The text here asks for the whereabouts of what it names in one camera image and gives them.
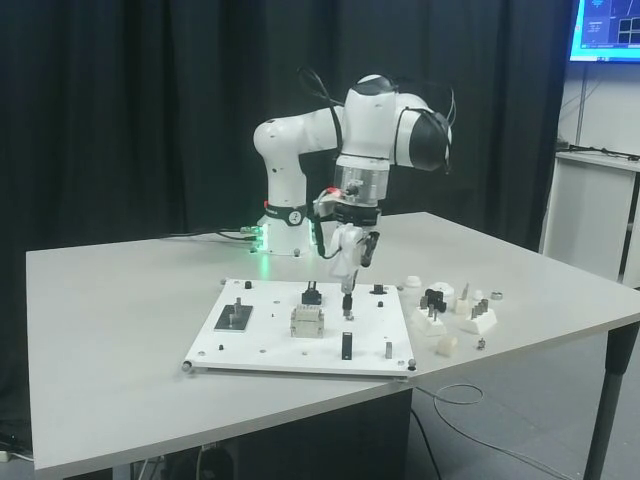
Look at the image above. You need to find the thin grey cable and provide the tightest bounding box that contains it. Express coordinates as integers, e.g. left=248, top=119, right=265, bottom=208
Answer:
left=408, top=382, right=594, bottom=480

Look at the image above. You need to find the black base cable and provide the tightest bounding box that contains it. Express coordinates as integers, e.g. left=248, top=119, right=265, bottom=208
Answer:
left=169, top=227, right=264, bottom=249

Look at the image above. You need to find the white cabinet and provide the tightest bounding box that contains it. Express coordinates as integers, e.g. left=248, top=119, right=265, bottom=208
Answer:
left=538, top=149, right=640, bottom=290

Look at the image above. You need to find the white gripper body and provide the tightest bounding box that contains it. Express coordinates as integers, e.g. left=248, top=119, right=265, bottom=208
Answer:
left=327, top=223, right=365, bottom=284

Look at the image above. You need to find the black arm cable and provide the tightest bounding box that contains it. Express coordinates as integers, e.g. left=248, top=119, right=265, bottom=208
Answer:
left=397, top=82, right=457, bottom=177
left=297, top=67, right=347, bottom=157

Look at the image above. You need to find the blue screen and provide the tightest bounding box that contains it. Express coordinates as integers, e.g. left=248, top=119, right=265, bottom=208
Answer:
left=568, top=0, right=640, bottom=64

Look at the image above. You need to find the dark table leg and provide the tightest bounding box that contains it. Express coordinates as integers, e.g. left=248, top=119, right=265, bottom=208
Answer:
left=583, top=327, right=629, bottom=480

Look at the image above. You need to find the white task board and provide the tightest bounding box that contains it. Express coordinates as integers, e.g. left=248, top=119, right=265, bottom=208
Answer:
left=182, top=277, right=419, bottom=384

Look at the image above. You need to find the black curtain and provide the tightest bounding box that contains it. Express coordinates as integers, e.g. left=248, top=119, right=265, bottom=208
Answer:
left=0, top=0, right=571, bottom=451

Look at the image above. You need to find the thick black cable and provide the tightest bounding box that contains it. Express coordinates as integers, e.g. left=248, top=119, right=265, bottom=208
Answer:
left=408, top=407, right=437, bottom=480

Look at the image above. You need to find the white round peg holder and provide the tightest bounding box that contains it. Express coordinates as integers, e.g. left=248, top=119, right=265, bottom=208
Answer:
left=458, top=307, right=499, bottom=334

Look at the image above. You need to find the white square peg holder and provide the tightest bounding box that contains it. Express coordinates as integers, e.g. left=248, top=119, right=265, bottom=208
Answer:
left=412, top=304, right=449, bottom=337

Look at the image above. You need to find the grey wire with red tag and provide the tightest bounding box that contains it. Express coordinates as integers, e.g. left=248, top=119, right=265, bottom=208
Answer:
left=312, top=185, right=351, bottom=261

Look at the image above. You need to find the black D-SUB plug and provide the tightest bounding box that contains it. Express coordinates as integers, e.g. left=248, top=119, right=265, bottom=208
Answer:
left=421, top=287, right=447, bottom=314

